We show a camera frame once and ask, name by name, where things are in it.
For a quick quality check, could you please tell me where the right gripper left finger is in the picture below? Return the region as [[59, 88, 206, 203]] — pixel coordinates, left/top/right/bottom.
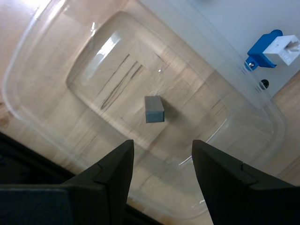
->
[[0, 139, 135, 225]]

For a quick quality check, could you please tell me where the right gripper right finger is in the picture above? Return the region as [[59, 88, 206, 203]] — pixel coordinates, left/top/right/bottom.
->
[[192, 139, 300, 225]]

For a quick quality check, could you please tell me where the grey metal bar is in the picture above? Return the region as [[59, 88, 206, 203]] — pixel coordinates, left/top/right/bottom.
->
[[144, 95, 165, 124]]

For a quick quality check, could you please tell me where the clear plastic tub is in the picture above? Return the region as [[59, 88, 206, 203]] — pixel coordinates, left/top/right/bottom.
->
[[2, 0, 288, 222]]

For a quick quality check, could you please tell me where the white ethernet socket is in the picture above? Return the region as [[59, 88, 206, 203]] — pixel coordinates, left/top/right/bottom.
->
[[262, 34, 300, 66]]

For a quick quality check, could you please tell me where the white task board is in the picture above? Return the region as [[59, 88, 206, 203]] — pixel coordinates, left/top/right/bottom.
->
[[138, 0, 300, 97]]

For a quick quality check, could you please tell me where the blue socket bracket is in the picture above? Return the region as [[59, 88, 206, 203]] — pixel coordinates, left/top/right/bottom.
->
[[245, 29, 283, 71]]

